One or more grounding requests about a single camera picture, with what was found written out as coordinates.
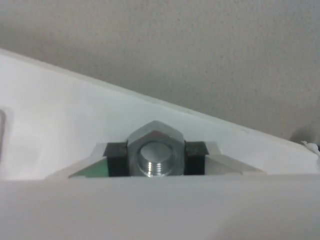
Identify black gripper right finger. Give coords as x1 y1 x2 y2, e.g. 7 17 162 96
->
183 141 266 177

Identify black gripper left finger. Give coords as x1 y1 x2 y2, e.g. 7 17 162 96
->
46 141 129 179

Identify white crumpled paper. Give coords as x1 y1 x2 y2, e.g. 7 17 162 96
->
300 140 320 158

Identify white task board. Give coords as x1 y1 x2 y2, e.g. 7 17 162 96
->
0 48 320 181

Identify metal hex bolt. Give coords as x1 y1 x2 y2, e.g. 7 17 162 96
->
126 120 186 179

